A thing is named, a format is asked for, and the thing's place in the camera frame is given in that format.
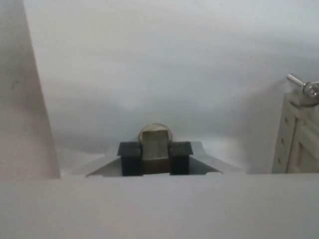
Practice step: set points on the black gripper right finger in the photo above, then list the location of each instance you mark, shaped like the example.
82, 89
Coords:
183, 159

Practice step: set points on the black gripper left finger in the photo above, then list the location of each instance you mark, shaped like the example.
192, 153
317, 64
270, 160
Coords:
124, 159

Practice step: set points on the metal square peg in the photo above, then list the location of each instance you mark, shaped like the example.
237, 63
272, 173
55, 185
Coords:
155, 152

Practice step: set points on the white peg holder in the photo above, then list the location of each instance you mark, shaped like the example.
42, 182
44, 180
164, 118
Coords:
296, 139

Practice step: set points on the metal bolt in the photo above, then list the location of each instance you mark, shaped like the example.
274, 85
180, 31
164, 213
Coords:
309, 89

